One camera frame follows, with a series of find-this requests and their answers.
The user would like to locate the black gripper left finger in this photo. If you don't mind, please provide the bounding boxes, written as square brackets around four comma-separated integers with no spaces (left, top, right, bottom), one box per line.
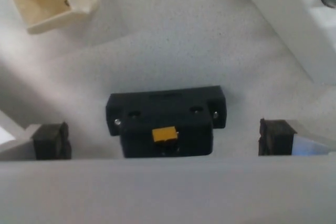
[0,121,72,161]

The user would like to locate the cream square holder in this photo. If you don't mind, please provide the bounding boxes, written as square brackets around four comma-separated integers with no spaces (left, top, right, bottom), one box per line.
[1,0,101,35]

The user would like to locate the black D-SUB plug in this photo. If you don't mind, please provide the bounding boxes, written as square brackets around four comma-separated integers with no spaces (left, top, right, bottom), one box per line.
[104,85,228,159]

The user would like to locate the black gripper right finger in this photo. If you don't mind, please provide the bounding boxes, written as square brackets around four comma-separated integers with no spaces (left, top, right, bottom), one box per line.
[258,118,336,157]

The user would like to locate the white peg holder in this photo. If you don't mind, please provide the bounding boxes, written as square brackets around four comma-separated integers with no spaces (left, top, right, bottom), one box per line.
[230,0,336,83]

